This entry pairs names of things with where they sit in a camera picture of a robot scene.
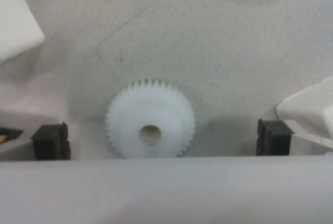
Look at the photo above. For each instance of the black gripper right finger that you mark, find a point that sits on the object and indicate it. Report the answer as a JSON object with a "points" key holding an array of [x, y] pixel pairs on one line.
{"points": [[273, 139]]}

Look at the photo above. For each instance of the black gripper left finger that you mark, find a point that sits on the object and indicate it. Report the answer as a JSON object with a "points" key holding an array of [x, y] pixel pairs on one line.
{"points": [[50, 143]]}

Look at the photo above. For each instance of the white medium gear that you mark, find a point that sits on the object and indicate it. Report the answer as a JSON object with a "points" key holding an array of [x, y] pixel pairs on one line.
{"points": [[130, 119]]}

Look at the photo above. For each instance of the white holder block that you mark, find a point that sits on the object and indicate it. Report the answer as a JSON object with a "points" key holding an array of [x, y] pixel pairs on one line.
{"points": [[309, 109]]}

